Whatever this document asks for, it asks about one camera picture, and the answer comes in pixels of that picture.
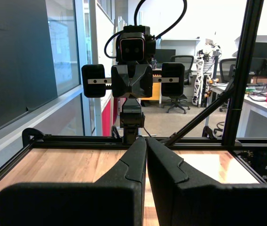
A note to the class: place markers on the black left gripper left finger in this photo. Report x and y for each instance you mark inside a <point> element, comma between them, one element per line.
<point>77,202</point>

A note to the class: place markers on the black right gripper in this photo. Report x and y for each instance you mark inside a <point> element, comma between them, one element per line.
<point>93,70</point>

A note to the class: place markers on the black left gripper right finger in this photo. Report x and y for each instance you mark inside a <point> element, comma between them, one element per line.
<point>218,204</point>

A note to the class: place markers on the yellow cabinet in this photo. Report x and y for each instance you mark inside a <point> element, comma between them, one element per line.
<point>155,91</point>

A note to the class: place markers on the red cabinet panel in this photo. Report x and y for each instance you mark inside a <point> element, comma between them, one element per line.
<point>106,117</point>

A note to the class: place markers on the black computer monitor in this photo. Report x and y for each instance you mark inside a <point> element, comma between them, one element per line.
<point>265,54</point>
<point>166,56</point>

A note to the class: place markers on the black office chair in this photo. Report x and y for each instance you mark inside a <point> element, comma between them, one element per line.
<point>226,68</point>
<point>181,61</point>

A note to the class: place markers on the black rack with white labels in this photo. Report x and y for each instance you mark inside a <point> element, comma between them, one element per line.
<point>260,162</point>

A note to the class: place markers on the white lattice structure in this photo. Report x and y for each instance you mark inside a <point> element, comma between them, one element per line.
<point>200,80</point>

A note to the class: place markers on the white office desk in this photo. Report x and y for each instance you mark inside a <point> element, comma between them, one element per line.
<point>260,107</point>

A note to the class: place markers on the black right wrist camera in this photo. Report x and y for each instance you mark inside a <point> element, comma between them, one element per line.
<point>132,49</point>

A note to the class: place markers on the black metal table frame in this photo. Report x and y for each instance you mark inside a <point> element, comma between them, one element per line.
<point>241,70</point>

